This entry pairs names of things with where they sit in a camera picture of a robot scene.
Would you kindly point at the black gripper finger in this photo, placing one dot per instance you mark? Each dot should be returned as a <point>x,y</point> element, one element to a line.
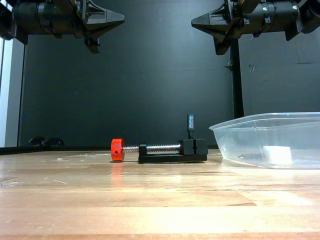
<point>105,27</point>
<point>212,18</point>
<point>217,32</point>
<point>112,17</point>

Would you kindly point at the black USB-C socket adapter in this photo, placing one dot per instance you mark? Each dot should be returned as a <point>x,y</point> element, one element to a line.
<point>190,122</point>

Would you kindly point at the clear plastic tub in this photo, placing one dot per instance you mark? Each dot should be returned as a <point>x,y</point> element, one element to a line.
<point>250,140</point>

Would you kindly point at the black vise with red knob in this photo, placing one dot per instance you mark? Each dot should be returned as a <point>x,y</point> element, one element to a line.
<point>195,150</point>

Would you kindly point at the black vertical room post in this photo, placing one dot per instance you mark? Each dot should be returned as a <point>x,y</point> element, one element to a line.
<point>237,87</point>

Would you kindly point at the black curved frame bracket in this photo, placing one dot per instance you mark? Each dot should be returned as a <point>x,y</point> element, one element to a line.
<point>36,141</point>
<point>53,142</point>

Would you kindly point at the black table frame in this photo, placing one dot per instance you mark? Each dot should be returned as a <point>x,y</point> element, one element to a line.
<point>62,148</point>

